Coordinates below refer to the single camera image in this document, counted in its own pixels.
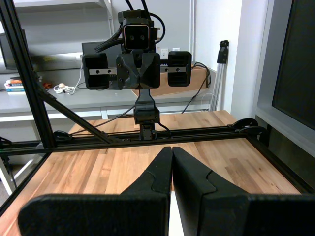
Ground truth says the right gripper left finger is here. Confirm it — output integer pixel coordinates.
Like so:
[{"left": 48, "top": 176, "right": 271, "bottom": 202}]
[{"left": 17, "top": 147, "right": 172, "bottom": 236}]

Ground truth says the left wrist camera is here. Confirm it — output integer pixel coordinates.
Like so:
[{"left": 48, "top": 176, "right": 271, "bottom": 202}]
[{"left": 123, "top": 24, "right": 151, "bottom": 51}]

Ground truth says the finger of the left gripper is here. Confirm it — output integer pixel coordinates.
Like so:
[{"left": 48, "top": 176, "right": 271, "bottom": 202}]
[
  {"left": 116, "top": 52, "right": 140, "bottom": 90},
  {"left": 139, "top": 52, "right": 161, "bottom": 89}
]

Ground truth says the stack of books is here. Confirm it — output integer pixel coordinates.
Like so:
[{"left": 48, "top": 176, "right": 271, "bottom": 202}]
[{"left": 4, "top": 78, "right": 26, "bottom": 94}]

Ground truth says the black frame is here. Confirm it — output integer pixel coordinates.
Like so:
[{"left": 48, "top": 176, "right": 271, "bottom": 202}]
[{"left": 0, "top": 0, "right": 315, "bottom": 212}]

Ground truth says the folded tripod stand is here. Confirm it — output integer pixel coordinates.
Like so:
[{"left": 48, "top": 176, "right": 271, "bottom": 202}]
[{"left": 209, "top": 40, "right": 231, "bottom": 113}]

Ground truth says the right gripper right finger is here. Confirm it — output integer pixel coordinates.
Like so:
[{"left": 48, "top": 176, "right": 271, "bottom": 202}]
[{"left": 172, "top": 147, "right": 315, "bottom": 236}]

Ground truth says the grey desk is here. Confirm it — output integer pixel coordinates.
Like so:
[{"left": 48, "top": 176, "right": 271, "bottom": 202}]
[{"left": 0, "top": 68, "right": 217, "bottom": 121}]

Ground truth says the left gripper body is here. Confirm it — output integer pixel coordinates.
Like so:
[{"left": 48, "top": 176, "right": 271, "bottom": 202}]
[{"left": 81, "top": 51, "right": 192, "bottom": 90}]

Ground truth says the white wall shelf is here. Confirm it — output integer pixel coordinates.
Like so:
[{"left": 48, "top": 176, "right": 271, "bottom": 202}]
[{"left": 13, "top": 0, "right": 116, "bottom": 15}]

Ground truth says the white coiled cable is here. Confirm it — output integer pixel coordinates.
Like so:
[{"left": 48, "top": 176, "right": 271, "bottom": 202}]
[{"left": 53, "top": 83, "right": 76, "bottom": 95}]

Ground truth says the white task board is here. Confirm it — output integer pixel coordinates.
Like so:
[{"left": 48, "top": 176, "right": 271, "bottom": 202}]
[{"left": 169, "top": 190, "right": 186, "bottom": 236}]

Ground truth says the cardboard box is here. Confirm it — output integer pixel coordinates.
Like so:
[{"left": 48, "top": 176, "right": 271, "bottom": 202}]
[{"left": 131, "top": 65, "right": 209, "bottom": 97}]

